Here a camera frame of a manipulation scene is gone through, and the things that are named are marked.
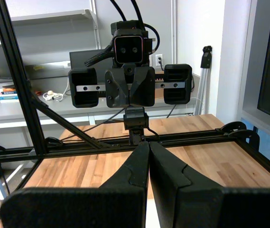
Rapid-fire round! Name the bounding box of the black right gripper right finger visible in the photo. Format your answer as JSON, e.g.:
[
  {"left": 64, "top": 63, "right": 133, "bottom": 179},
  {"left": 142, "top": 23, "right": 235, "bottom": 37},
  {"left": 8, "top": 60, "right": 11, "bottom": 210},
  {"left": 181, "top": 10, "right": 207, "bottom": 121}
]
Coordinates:
[{"left": 150, "top": 142, "right": 270, "bottom": 228}]

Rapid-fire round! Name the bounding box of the silver tripod with black head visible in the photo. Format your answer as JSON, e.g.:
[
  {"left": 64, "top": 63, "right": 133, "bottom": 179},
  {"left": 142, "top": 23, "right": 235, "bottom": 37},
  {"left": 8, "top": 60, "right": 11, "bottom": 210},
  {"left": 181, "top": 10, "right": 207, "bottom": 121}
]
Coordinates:
[{"left": 195, "top": 45, "right": 213, "bottom": 116}]

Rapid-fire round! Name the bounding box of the white wall shelf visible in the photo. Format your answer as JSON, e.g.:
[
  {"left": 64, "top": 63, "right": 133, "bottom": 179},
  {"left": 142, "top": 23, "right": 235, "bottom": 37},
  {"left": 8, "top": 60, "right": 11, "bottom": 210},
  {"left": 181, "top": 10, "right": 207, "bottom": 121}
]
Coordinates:
[{"left": 0, "top": 0, "right": 102, "bottom": 50}]

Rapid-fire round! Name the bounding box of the white coiled cable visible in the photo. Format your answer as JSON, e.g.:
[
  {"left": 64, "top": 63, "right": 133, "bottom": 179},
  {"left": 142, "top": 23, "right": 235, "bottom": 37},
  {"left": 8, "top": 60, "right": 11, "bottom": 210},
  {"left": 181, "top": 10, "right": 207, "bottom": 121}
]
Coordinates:
[{"left": 42, "top": 76, "right": 70, "bottom": 103}]

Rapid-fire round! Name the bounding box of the grey office desk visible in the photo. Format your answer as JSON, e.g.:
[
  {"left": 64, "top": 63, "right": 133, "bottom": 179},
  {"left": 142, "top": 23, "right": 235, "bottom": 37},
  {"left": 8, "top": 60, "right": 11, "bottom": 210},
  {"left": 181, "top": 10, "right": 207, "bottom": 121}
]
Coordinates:
[{"left": 0, "top": 71, "right": 202, "bottom": 126}]

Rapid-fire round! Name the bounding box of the black aluminium frame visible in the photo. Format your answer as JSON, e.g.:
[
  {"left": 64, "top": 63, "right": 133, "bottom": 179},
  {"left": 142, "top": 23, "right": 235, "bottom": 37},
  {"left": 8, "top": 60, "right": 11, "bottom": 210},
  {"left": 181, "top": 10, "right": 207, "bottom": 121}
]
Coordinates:
[{"left": 0, "top": 0, "right": 270, "bottom": 228}]

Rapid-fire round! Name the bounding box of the black desk monitor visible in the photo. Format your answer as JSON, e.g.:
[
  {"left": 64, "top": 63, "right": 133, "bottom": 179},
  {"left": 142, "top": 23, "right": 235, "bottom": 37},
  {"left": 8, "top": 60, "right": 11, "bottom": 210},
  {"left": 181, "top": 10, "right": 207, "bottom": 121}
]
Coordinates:
[
  {"left": 0, "top": 44, "right": 16, "bottom": 80},
  {"left": 69, "top": 49, "right": 113, "bottom": 69}
]

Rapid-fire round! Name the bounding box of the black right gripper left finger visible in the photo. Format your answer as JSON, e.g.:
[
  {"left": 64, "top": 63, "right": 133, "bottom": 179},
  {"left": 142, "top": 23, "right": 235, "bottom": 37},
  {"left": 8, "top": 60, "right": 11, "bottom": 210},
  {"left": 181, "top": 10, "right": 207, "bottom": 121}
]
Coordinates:
[{"left": 0, "top": 142, "right": 149, "bottom": 228}]

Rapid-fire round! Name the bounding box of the black looped camera cable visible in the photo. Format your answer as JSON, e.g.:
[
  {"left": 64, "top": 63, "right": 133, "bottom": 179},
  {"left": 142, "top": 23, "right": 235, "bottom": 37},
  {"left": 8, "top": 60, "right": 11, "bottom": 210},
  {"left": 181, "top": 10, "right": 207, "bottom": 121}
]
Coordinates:
[{"left": 143, "top": 23, "right": 161, "bottom": 52}]

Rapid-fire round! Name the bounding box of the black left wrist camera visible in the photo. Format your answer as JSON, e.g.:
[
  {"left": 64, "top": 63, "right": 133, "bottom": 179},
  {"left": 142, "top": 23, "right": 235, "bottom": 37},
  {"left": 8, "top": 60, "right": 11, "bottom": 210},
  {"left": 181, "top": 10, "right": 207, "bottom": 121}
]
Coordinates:
[{"left": 112, "top": 28, "right": 149, "bottom": 65}]

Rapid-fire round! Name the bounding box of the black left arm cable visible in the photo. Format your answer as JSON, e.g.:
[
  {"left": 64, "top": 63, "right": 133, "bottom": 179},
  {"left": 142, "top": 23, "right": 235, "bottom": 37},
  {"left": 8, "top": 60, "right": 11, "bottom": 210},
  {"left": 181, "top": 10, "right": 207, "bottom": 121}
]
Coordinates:
[
  {"left": 130, "top": 0, "right": 145, "bottom": 24},
  {"left": 109, "top": 0, "right": 128, "bottom": 22}
]

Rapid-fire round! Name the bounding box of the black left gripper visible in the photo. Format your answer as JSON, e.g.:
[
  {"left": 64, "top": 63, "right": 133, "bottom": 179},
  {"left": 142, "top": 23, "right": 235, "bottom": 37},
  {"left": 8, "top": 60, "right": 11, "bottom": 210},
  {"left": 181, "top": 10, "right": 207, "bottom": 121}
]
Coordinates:
[{"left": 68, "top": 63, "right": 194, "bottom": 109}]

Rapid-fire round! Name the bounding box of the black braided cable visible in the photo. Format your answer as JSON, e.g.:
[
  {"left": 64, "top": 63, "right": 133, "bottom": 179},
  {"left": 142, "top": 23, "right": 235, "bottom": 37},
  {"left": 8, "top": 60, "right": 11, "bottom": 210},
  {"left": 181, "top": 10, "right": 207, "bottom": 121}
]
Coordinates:
[{"left": 84, "top": 44, "right": 114, "bottom": 67}]

